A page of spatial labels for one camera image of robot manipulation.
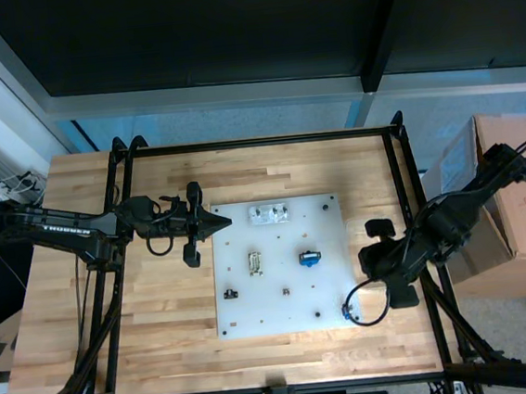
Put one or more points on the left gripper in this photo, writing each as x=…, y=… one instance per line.
x=192, y=192

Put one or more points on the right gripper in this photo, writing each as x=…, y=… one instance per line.
x=380, y=227

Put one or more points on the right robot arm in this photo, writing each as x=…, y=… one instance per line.
x=451, y=216

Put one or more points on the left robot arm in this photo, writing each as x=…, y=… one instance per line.
x=61, y=226

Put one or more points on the black block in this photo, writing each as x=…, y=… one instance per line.
x=231, y=294

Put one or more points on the small blue socket block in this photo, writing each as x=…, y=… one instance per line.
x=347, y=312

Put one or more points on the steel threaded stud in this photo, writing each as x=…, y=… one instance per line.
x=286, y=291

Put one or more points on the white task board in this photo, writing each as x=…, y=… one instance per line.
x=278, y=307

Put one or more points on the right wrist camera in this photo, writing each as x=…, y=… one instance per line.
x=371, y=261

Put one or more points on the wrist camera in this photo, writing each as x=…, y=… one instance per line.
x=371, y=261
x=170, y=205

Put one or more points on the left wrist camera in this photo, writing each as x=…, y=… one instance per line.
x=170, y=205

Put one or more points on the black frame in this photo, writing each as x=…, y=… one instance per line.
x=257, y=141

